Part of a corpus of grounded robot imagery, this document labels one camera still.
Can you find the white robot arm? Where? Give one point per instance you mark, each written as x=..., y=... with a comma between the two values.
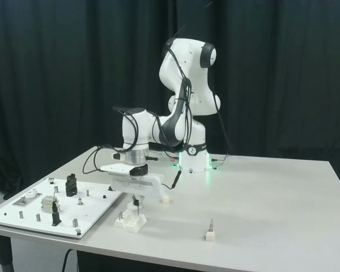
x=187, y=71

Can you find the metal peg in small holder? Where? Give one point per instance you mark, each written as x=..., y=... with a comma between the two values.
x=211, y=225

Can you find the white task board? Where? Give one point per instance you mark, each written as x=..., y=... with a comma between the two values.
x=96, y=204

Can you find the metal round peg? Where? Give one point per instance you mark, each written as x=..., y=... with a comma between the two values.
x=120, y=216

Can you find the white peg holder with holes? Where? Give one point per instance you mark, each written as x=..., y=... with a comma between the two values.
x=130, y=224

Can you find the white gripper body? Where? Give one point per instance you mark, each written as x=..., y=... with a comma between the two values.
x=147, y=188

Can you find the dark table leg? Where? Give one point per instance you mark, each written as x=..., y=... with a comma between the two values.
x=1, y=252

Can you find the black curtain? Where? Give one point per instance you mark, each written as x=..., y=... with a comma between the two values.
x=45, y=85

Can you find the white small gear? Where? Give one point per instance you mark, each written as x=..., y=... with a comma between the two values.
x=31, y=195

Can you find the grey waterproof plug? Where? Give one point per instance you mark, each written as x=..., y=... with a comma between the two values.
x=46, y=204

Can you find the metal square peg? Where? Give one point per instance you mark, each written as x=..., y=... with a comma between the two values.
x=136, y=210

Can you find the small white peg holder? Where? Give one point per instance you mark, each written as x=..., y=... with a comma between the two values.
x=210, y=235

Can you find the small white cube holder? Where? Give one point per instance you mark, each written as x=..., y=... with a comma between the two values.
x=165, y=199

